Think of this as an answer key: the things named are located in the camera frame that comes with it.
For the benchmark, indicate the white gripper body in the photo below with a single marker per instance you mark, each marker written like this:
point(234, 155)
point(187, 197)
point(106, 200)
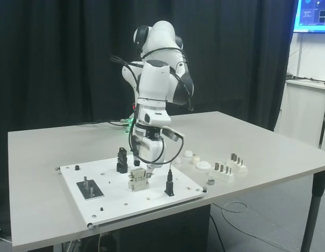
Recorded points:
point(154, 155)

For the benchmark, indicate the grey waterproof plug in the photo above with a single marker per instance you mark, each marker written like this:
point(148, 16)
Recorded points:
point(136, 176)

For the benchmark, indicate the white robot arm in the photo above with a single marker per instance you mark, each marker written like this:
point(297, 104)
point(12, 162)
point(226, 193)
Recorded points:
point(154, 84)

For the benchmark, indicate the black D-SUB plug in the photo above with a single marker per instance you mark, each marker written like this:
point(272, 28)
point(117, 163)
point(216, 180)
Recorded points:
point(122, 162)

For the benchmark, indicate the black USB plug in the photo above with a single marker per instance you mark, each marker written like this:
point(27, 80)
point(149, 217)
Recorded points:
point(169, 179)

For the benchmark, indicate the white small gear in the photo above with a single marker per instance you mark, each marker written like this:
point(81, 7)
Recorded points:
point(178, 160)

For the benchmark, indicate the white flat mounting plate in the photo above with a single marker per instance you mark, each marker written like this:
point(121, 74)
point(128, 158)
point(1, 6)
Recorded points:
point(174, 134)

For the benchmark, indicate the white medium gear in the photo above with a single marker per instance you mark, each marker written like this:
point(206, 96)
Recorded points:
point(188, 154)

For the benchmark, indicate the white box with dark window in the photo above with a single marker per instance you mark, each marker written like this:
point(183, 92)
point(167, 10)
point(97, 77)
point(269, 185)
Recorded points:
point(154, 118)

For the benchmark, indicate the white cube plug holder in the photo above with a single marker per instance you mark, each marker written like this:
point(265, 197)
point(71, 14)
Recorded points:
point(195, 159)

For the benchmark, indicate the white task board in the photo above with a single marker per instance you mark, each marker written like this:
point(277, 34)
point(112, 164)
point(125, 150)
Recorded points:
point(112, 199)

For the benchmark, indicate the white large gear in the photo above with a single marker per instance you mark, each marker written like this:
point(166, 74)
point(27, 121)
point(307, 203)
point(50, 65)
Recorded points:
point(203, 166)

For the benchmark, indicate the metal hex nut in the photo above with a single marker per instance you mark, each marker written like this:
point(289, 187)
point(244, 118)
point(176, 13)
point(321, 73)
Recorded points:
point(210, 181)

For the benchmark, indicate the large metal round peg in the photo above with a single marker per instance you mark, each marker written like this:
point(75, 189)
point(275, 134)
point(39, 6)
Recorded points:
point(217, 166)

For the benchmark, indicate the medium metal round peg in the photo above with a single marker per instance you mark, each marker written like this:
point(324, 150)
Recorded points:
point(222, 168)

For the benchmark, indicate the white round peg holder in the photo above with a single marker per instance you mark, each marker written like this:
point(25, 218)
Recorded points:
point(221, 177)

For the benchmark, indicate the large metal square peg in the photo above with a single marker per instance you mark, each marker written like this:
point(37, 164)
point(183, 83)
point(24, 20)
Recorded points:
point(234, 157)

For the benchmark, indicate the white square peg holder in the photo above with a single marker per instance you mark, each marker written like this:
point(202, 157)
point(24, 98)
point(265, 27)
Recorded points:
point(238, 168)

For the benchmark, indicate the black curtain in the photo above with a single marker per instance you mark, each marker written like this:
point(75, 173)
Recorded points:
point(46, 52)

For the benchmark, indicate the white cabinet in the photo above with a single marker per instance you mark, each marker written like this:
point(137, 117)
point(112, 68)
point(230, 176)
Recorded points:
point(306, 115)

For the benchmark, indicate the black table leg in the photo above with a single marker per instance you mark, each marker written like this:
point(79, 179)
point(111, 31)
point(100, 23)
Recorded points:
point(313, 210)

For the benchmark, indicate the blue screen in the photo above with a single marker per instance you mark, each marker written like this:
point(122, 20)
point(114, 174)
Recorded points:
point(313, 15)

